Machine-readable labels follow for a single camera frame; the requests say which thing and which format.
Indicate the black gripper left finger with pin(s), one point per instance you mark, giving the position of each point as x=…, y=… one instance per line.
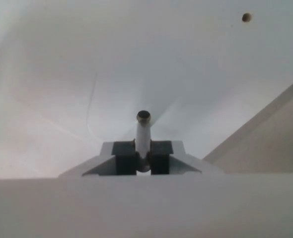
x=125, y=161

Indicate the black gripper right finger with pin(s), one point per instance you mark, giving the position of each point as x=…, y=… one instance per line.
x=160, y=161

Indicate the white task board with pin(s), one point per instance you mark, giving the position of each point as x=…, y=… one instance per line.
x=161, y=62

